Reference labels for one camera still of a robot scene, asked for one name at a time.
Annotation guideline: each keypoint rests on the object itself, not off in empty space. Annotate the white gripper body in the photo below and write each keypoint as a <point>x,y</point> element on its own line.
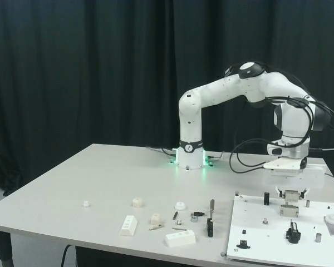
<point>295,179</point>

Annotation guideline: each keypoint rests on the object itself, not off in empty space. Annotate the grey waterproof plug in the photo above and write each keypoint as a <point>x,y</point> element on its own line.
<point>292,197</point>

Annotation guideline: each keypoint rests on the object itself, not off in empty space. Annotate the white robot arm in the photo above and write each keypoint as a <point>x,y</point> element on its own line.
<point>206,91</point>

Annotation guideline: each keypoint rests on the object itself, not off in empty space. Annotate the slim metal round peg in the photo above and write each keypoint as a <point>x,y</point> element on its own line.
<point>308,203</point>

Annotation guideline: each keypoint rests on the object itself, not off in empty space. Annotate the black D-SUB plug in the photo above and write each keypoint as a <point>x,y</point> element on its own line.
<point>292,233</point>

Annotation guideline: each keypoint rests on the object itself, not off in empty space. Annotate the thin black rod red tag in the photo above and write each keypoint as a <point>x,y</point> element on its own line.
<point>327,149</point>

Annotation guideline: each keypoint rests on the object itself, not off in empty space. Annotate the thick metal round peg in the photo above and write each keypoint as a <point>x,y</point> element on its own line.
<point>318,238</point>

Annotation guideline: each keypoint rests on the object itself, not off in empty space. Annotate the white task board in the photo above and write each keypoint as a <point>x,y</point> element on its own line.
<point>270,239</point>

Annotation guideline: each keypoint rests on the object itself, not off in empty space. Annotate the black USB plug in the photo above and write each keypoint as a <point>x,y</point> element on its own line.
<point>210,226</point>

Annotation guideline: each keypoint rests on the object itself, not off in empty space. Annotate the small black Ethernet plug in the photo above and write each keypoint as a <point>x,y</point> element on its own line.
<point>197,213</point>

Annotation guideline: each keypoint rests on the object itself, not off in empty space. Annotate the metal nut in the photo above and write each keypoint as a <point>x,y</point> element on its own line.
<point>194,220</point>

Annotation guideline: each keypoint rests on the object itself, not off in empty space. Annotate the white medium gear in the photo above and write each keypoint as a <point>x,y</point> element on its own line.
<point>180,205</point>

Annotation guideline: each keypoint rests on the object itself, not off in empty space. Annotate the metal BNC plug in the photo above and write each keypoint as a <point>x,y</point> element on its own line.
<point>179,222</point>

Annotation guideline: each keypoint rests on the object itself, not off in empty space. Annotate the dark metal square peg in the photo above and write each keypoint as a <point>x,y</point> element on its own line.
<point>174,215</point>

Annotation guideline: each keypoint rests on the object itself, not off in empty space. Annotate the thin metal round peg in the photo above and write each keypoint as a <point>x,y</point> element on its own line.
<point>178,229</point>

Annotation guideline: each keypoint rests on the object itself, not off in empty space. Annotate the white wedge holder with holes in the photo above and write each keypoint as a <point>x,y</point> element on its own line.
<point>128,225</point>
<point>180,239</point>

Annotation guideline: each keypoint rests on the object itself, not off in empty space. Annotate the small white cube holder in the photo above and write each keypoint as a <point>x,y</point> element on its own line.
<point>155,218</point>
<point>137,202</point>

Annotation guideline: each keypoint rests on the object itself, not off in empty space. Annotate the white small gear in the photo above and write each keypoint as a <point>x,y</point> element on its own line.
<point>85,203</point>

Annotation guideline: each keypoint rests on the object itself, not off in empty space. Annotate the black curtains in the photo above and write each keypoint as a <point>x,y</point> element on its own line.
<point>80,69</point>

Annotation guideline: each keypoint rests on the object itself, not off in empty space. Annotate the black table leg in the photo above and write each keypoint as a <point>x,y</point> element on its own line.
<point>1,246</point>

